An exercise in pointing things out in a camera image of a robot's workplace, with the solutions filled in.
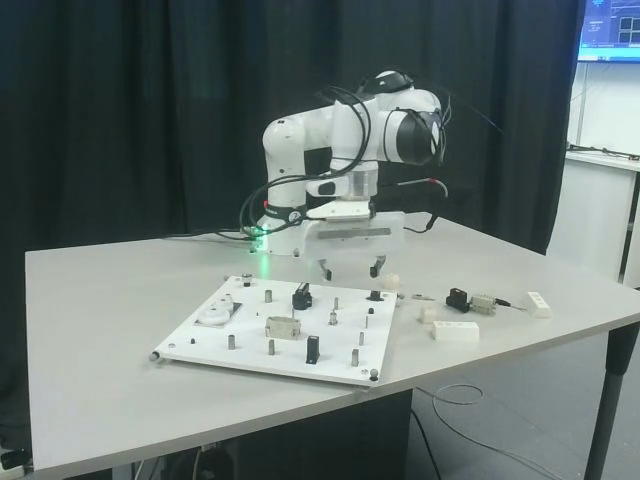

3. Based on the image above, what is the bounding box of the dark grey table leg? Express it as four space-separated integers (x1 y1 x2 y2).
583 327 627 480

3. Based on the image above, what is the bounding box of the long white peg holder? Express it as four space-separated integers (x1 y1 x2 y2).
521 291 553 320
430 320 481 343

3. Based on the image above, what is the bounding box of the blue screen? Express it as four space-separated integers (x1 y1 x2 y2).
576 0 640 64

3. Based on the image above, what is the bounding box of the silver wrist ring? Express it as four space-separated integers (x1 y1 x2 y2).
349 169 379 199

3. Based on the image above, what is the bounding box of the flat white mounting plate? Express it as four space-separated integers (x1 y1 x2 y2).
305 199 374 222

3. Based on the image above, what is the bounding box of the white large gear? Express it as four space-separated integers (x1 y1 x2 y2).
197 307 232 328

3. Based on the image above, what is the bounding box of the beige waterproof plug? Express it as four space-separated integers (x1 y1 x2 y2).
469 294 498 316

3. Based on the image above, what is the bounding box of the long thin black cable tie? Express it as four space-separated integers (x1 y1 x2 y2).
447 92 505 135

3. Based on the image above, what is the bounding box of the black base cable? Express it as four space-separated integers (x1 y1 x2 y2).
164 226 262 247

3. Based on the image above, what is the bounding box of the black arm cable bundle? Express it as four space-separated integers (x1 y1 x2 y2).
239 72 454 236

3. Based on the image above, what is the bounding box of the black curtain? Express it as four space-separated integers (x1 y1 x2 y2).
0 0 586 451

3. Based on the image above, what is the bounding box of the black D-SUB plug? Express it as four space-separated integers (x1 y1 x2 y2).
445 286 472 314

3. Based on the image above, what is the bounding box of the white task board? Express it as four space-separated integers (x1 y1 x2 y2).
149 274 399 389

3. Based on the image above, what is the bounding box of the grey floor cable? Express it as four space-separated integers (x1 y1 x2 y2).
412 383 604 480

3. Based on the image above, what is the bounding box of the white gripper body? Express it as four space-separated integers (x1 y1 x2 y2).
299 211 406 262

